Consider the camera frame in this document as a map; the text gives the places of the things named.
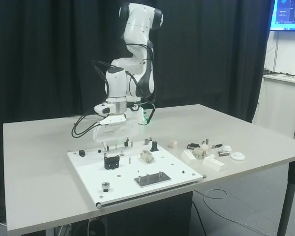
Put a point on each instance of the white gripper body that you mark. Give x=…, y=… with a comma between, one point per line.
x=113, y=132

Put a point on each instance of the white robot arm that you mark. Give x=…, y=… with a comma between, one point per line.
x=137, y=32

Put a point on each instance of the white peg holder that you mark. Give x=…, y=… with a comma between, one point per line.
x=190, y=156
x=214, y=164

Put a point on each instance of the white task board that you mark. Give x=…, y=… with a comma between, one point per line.
x=127, y=172

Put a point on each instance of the small white cube holder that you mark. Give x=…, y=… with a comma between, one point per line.
x=173, y=144
x=204, y=147

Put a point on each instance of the black Ethernet plug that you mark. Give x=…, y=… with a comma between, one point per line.
x=193, y=145

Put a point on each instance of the black box under table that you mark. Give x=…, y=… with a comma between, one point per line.
x=147, y=216

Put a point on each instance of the white small gear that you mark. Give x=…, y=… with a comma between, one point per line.
x=212, y=156

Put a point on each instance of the metal BNC plug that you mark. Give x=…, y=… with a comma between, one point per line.
x=215, y=145

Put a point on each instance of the dark metal waterproof plug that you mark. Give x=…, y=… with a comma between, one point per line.
x=222, y=154

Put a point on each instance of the black curtain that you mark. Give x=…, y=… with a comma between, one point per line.
x=39, y=61

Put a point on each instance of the white large gear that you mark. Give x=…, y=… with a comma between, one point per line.
x=238, y=156

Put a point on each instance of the white cabinet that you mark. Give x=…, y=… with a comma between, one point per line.
x=280, y=105

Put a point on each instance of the dark table leg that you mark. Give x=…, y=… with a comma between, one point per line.
x=288, y=196

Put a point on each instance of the blue screen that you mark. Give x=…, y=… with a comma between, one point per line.
x=288, y=14

